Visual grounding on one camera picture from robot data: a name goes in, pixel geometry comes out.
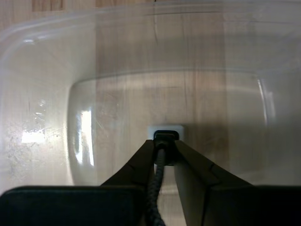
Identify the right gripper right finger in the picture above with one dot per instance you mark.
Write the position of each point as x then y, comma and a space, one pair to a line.
247, 207

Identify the white plug holder block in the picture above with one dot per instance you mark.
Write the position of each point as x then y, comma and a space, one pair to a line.
181, 130

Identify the clear plastic tub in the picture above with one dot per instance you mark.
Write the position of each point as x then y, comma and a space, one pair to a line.
70, 70

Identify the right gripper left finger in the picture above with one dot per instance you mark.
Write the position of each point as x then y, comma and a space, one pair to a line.
70, 207

